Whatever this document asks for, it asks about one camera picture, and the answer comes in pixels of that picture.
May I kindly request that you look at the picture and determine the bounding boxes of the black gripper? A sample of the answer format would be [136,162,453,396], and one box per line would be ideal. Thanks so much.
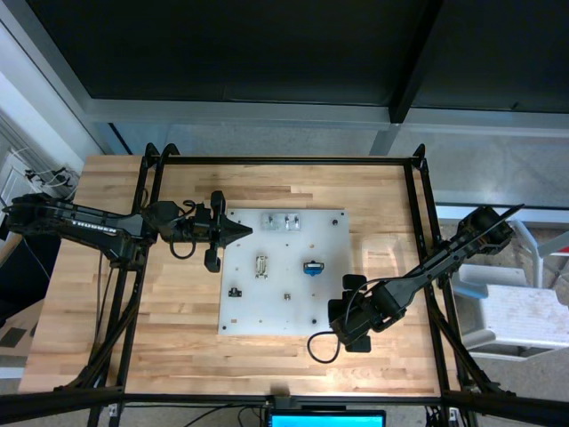
[194,190,253,272]
[327,274,379,353]

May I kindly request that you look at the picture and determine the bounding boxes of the clear block with posts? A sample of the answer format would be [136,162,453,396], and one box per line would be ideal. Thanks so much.
[264,212,303,234]

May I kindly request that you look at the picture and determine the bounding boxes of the white board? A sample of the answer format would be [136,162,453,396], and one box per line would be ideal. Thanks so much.
[217,207,353,336]

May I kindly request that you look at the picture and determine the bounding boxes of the clear plastic tub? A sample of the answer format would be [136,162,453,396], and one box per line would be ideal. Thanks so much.
[357,233,404,290]

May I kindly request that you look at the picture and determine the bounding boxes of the blue laptop screen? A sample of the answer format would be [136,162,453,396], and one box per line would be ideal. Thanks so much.
[266,409,388,427]

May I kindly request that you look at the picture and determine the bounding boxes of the white step stool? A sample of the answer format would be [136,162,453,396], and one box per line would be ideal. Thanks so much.
[452,262,569,362]

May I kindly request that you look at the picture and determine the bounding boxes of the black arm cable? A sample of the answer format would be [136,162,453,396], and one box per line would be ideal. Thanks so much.
[307,284,359,365]
[168,199,198,262]

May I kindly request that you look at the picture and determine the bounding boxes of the black table frame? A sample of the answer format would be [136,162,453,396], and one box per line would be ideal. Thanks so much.
[17,141,519,427]

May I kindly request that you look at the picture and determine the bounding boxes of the white chair frame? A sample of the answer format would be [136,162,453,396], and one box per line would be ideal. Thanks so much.
[510,217,569,290]

